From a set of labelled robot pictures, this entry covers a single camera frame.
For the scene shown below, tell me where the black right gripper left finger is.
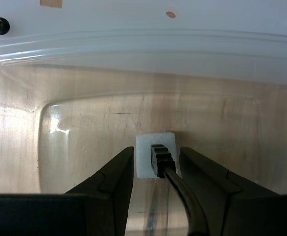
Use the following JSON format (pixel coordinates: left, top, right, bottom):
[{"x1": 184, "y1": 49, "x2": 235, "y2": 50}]
[{"x1": 64, "y1": 146, "x2": 135, "y2": 236}]

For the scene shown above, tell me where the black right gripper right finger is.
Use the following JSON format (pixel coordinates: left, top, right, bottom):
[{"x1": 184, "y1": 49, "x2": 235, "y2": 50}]
[{"x1": 179, "y1": 146, "x2": 281, "y2": 236}]

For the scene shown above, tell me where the black USB plug with cable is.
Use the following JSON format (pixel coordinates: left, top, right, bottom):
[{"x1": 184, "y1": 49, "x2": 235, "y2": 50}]
[{"x1": 150, "y1": 144, "x2": 210, "y2": 236}]

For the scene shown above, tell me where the white foam block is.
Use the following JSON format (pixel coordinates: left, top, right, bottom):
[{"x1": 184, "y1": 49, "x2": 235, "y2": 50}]
[{"x1": 135, "y1": 132, "x2": 178, "y2": 179}]

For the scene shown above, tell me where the clear plastic tub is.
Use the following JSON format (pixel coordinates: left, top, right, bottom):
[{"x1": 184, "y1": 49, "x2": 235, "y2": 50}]
[{"x1": 0, "y1": 27, "x2": 287, "y2": 236}]

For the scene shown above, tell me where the white task board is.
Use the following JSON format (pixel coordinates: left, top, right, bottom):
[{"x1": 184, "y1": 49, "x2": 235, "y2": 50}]
[{"x1": 0, "y1": 0, "x2": 287, "y2": 47}]

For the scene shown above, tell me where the black socket head screw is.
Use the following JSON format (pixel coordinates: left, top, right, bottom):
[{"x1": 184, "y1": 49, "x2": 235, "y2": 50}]
[{"x1": 0, "y1": 17, "x2": 10, "y2": 35}]

